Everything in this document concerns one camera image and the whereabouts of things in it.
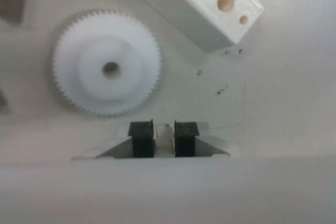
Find clear Ethernet plug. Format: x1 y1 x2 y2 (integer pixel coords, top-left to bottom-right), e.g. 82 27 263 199
154 123 175 157

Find white holder with round holes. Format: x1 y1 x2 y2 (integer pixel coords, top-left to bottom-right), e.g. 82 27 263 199
154 0 265 53

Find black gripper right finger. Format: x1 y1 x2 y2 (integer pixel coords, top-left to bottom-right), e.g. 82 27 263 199
174 121 232 157

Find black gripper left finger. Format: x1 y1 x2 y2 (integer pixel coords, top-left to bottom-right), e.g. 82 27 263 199
96 120 154 159

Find white large gear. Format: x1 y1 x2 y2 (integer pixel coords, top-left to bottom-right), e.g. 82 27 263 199
51 8 163 119

